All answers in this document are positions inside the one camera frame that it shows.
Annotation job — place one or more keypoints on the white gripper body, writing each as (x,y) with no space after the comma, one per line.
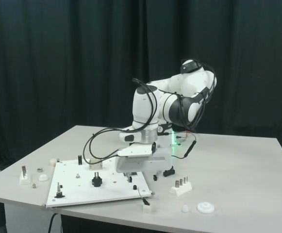
(133,165)

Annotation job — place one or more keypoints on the black USB plug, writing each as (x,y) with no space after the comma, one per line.
(144,201)

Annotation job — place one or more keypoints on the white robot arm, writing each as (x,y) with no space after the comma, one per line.
(143,102)

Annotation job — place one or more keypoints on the black D-SUB plug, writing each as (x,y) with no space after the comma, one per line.
(168,171)

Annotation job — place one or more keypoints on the thick metal round peg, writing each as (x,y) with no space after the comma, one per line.
(176,184)

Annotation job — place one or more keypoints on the white round peg holder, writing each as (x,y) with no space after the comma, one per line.
(180,189)

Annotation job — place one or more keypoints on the small white plug holder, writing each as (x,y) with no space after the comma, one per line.
(147,209)

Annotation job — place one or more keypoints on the black waterproof plug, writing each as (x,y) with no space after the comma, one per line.
(96,181)

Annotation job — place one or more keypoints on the white small gear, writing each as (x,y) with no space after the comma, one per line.
(185,209)

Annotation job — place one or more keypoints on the white task board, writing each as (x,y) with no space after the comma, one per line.
(82,189)

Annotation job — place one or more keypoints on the white large gear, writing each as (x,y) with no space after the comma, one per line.
(205,208)

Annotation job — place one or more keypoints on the metal BNC plug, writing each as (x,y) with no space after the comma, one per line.
(58,188)

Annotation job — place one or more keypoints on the cream plastic cylinder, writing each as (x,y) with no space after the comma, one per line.
(51,162)

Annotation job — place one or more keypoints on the white medium gear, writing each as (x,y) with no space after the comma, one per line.
(43,178)

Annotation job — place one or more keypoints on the metal nut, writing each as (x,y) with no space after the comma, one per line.
(39,169)

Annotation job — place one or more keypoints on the small metal bolt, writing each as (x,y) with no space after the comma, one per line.
(34,186)

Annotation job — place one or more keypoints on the white square peg holder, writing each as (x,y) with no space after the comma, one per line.
(25,180)

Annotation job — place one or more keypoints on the metal square peg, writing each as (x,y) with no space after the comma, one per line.
(24,170)

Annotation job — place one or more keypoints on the black curtain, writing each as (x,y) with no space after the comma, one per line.
(58,48)

